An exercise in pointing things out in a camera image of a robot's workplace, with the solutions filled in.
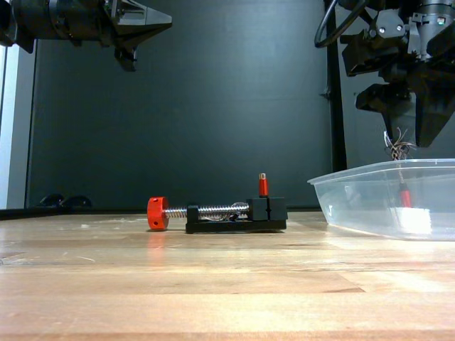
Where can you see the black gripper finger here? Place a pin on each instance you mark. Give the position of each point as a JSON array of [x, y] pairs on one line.
[[400, 113], [153, 17], [430, 120], [138, 33]]

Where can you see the clear plastic tub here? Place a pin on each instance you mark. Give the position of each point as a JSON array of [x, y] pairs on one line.
[[355, 202]]

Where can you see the black vise with red knob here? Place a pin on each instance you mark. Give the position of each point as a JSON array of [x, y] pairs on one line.
[[227, 222]]

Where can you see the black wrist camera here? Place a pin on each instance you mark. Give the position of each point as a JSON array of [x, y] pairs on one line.
[[362, 57]]

